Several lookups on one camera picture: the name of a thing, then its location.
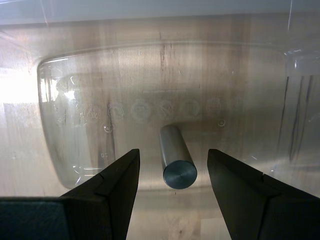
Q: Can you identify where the clear plastic tub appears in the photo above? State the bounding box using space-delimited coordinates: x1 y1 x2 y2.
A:
0 0 320 240

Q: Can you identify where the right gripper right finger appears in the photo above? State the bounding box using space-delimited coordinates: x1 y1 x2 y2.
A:
208 149 320 240

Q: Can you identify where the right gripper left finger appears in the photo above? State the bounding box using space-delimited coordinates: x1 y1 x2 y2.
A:
0 149 140 240

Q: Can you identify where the metal cylinder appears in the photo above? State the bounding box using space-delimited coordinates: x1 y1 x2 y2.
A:
159 124 198 190

